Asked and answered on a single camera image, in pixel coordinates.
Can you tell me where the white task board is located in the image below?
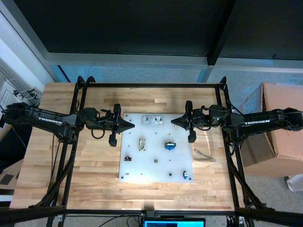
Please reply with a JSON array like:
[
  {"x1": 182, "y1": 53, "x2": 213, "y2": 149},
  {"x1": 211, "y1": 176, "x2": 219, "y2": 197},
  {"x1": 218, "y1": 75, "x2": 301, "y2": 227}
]
[{"x1": 117, "y1": 113, "x2": 194, "y2": 184}]

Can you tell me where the grey cable with clear plug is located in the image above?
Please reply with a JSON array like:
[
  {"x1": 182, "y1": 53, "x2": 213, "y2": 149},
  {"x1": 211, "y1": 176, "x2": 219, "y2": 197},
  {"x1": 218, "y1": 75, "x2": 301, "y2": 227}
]
[{"x1": 194, "y1": 148, "x2": 214, "y2": 159}]

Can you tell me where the clear plastic container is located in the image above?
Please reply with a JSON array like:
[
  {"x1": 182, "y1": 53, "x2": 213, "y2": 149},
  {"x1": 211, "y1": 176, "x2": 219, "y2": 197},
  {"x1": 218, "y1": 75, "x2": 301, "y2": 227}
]
[{"x1": 192, "y1": 129, "x2": 217, "y2": 164}]

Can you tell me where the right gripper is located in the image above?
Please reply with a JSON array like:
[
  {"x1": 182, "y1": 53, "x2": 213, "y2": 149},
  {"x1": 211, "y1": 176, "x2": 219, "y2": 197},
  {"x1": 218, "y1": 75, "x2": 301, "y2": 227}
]
[{"x1": 170, "y1": 100, "x2": 196, "y2": 144}]

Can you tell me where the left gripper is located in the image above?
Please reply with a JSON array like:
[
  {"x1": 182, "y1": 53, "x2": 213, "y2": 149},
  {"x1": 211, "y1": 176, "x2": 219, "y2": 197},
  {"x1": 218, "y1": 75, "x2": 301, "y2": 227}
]
[{"x1": 108, "y1": 103, "x2": 135, "y2": 147}]

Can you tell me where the blue screen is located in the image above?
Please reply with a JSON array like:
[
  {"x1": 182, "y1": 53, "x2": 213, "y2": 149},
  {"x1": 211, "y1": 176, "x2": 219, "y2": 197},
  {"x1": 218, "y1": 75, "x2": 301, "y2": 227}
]
[{"x1": 141, "y1": 218, "x2": 206, "y2": 227}]

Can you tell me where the cardboard box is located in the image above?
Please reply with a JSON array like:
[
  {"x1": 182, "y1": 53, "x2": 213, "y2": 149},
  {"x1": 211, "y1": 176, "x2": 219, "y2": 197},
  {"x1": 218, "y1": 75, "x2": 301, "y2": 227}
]
[{"x1": 238, "y1": 81, "x2": 303, "y2": 178}]

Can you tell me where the black frame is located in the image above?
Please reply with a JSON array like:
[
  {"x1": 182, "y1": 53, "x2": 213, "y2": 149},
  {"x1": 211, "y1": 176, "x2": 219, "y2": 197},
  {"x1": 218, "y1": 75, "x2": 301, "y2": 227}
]
[{"x1": 0, "y1": 75, "x2": 303, "y2": 227}]

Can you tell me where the clear peg block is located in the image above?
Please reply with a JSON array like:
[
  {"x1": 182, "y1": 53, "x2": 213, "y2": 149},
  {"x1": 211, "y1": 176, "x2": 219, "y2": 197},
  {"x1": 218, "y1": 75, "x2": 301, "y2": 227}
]
[{"x1": 141, "y1": 115, "x2": 164, "y2": 127}]

